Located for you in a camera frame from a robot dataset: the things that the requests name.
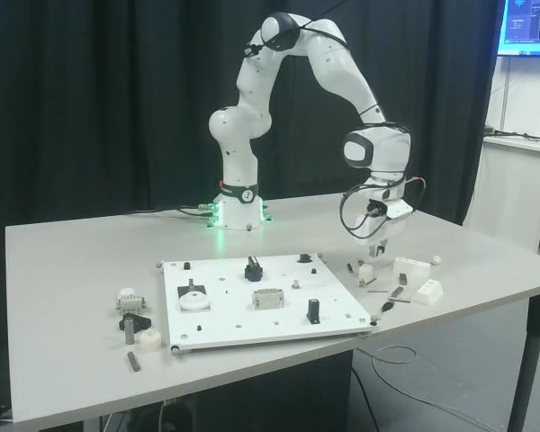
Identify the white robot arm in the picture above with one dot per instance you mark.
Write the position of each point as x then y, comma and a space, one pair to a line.
337, 72

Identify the white small gear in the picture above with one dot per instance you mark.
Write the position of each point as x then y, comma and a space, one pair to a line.
151, 341

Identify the metal square peg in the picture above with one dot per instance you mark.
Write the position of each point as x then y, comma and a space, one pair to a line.
132, 362

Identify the short white holder with holes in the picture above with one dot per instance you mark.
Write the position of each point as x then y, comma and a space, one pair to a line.
429, 291

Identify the grey D-SUB plug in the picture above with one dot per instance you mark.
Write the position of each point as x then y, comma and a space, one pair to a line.
132, 300

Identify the white large gear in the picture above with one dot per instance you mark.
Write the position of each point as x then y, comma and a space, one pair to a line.
194, 301

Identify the small white peg holder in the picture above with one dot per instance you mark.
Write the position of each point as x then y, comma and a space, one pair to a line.
366, 273

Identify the blue screen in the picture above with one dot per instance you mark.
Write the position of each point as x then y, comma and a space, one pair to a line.
528, 24

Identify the white cabinet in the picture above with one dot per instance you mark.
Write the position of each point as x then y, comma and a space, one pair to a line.
513, 193

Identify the metal round peg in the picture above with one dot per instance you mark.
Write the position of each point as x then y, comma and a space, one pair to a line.
129, 334

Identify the small white knob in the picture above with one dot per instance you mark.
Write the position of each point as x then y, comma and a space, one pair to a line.
436, 259

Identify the long white holder with holes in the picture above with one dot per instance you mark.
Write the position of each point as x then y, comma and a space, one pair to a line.
413, 266

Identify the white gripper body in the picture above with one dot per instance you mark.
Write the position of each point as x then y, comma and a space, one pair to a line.
380, 229

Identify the black curtains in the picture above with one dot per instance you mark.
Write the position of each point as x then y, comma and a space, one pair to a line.
94, 112

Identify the black table leg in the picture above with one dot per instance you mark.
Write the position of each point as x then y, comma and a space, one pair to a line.
526, 373

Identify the small black block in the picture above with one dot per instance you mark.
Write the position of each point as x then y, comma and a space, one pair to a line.
402, 279

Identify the thin metal peg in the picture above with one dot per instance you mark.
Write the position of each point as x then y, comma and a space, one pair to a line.
377, 291

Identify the small metal peg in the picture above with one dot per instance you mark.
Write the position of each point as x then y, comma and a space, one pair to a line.
397, 293

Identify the white task board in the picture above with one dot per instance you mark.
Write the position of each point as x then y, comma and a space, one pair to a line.
261, 306

